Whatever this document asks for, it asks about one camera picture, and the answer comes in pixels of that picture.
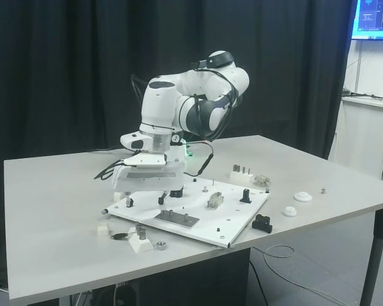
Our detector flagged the thin black rod on wire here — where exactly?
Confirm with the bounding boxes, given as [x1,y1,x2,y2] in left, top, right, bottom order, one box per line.
[182,142,215,177]

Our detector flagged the white task board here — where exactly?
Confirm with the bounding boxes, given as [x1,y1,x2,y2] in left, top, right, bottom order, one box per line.
[100,178,272,249]

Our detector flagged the black D-SUB plug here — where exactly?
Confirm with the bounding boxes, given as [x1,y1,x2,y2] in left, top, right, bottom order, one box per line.
[251,214,274,233]

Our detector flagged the silver wrist ring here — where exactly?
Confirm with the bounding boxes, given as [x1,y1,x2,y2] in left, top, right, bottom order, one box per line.
[139,129,172,152]

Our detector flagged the black curtains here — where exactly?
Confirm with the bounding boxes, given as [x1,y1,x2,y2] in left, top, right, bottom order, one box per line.
[0,0,355,288]

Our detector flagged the black floor cable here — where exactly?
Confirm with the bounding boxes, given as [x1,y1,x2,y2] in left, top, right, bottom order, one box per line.
[248,254,266,306]

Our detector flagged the dark table leg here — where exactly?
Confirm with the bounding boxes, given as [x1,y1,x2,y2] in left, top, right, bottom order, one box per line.
[359,207,383,306]

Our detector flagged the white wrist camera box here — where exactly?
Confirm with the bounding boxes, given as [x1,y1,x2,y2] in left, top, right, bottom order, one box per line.
[120,132,147,150]

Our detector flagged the thin grey floor cable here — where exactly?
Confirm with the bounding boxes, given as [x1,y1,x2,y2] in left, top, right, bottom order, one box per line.
[263,244,297,306]

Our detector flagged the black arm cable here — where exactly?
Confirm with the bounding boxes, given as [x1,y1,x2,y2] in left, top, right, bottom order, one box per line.
[130,59,242,143]

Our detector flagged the blue screen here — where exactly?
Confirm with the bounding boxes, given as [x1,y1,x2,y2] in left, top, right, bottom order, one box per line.
[350,0,383,41]

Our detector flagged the white large gear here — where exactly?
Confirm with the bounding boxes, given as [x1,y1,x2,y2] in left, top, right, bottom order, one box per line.
[293,191,313,203]

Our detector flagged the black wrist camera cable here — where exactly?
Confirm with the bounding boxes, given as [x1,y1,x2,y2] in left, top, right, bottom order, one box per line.
[94,159,128,181]

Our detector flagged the flat white mounting plate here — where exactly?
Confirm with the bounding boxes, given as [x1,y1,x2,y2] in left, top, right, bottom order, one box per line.
[123,152,169,167]

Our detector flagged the white cabinet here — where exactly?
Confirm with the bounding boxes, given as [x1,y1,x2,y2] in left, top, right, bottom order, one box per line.
[327,94,383,186]

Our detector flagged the white peg holder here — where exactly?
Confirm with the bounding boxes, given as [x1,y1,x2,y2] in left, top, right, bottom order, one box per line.
[229,171,255,183]
[127,234,154,254]

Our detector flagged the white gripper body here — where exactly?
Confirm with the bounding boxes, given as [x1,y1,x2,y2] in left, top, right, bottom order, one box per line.
[110,161,186,194]

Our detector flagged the black under-table cabinet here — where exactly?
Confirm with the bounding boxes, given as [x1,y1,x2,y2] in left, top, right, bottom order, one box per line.
[132,247,253,306]

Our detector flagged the black USB plug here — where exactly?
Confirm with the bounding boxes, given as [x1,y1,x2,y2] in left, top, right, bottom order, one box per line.
[110,232,137,242]

